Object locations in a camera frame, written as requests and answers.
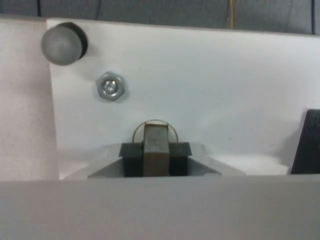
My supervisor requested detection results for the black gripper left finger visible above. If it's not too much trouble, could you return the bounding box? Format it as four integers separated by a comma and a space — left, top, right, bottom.
87, 142, 145, 179

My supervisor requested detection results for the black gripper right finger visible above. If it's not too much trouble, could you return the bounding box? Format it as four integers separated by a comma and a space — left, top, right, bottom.
169, 141, 248, 177

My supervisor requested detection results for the thick metal square peg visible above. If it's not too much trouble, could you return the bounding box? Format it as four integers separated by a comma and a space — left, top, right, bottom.
142, 120, 172, 177

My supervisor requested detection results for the thick grey round peg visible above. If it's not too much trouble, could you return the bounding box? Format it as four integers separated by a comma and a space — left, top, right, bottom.
40, 21, 89, 67

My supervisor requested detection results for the white task board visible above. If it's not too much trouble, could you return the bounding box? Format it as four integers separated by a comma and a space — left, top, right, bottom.
45, 18, 320, 181

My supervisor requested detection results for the metal hex bolt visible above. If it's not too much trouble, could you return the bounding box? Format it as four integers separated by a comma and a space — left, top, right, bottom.
95, 70, 125, 102

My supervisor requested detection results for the yellow wire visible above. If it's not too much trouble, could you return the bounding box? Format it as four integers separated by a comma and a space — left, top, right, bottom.
228, 0, 235, 30

